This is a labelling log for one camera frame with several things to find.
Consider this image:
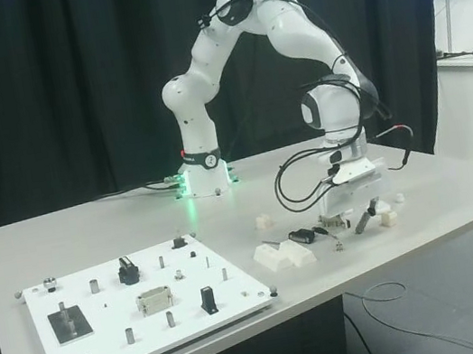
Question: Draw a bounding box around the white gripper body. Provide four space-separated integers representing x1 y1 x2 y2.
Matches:
315 157 397 220

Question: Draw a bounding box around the white square holder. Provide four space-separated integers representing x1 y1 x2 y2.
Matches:
377 209 401 230

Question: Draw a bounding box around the large metal square peg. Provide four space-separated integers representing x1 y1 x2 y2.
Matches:
351 210 375 236

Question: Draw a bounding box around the white peg holder block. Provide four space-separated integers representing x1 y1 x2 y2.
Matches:
275 236 319 272
251 239 291 272

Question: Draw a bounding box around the beige waterproof plug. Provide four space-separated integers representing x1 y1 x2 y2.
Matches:
318 210 353 235

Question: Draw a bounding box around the black D-SUB plug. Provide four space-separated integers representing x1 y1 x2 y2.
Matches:
286 226 317 248

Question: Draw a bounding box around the small white holder cube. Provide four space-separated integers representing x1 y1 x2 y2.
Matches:
252 210 277 232

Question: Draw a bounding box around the white task board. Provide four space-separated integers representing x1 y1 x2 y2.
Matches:
7 218 292 354

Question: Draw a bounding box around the metal bolt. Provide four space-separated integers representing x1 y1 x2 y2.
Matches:
42 275 60 294

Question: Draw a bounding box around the black curtain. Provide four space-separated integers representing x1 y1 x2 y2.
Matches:
0 0 473 354

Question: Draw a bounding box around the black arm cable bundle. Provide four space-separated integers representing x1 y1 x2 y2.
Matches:
193 0 407 234

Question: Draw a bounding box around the grey floor cable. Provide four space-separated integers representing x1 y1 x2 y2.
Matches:
343 266 473 354

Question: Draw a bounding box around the black base cable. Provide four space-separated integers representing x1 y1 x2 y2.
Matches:
103 173 187 202

